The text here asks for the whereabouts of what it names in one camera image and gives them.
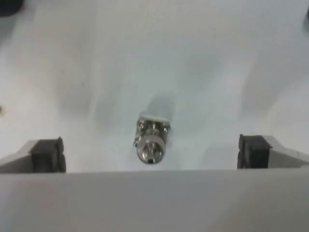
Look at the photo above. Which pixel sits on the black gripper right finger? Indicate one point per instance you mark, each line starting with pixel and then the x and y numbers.
pixel 253 152

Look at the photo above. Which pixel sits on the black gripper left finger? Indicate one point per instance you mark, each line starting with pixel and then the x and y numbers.
pixel 46 157

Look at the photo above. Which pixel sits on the metal BNC plug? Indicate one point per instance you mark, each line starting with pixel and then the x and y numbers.
pixel 148 152

